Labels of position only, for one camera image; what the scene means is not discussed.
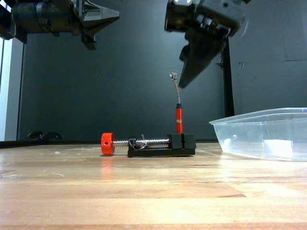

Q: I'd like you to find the red RCA plug braided cable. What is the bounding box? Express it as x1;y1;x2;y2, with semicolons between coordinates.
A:
169;72;184;122

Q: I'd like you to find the clear plastic tub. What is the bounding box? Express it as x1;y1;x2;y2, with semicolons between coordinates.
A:
208;107;307;163

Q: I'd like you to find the black vise fixture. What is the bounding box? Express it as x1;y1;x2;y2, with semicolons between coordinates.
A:
127;132;196;158

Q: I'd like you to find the silver threaded vise screw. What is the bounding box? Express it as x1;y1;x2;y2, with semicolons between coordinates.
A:
112;137;171;147

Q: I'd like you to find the red round vise knob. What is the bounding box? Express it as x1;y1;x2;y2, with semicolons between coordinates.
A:
100;132;117;157

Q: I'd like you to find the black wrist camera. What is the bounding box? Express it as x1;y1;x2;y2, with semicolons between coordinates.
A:
164;0;195;33

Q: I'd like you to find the black wall post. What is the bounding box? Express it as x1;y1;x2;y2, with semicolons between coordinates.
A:
215;35;235;117

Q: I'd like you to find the black curved frame loop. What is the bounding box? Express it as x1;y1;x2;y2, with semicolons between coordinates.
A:
42;131;63;140
27;130;44;140

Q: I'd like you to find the black metal table frame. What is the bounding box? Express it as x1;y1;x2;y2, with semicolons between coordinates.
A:
0;139;104;150

